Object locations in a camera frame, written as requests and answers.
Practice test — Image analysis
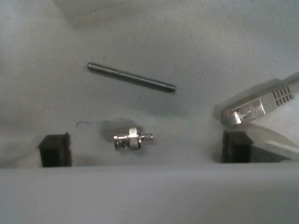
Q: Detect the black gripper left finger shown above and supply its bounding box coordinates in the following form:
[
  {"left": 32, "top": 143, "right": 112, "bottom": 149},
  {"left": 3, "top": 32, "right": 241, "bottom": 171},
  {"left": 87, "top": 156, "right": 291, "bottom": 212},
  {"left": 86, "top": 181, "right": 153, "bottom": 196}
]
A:
[{"left": 37, "top": 132, "right": 72, "bottom": 168}]

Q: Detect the dark metal round peg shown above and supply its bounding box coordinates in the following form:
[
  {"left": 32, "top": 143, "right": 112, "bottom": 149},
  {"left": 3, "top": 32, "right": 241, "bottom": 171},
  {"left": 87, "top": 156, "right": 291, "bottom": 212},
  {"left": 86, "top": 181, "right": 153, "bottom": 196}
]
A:
[{"left": 87, "top": 61, "right": 177, "bottom": 94}]

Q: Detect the metal BNC plug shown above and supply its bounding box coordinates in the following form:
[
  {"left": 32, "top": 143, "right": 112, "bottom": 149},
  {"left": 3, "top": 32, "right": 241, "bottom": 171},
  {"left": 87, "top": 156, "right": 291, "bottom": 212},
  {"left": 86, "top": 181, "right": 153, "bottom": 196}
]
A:
[{"left": 112, "top": 126, "right": 155, "bottom": 151}]

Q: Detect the grey Ethernet plug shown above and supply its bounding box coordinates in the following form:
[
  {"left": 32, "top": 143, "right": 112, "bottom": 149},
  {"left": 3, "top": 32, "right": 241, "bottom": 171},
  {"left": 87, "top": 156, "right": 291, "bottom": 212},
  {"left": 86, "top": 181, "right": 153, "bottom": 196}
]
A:
[{"left": 220, "top": 71, "right": 299, "bottom": 128}]

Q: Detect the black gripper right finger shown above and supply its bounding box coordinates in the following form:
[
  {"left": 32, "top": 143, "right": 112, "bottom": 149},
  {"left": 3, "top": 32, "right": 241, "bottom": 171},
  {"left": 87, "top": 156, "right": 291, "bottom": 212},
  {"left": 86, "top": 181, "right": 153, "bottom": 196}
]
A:
[{"left": 221, "top": 123, "right": 299, "bottom": 164}]

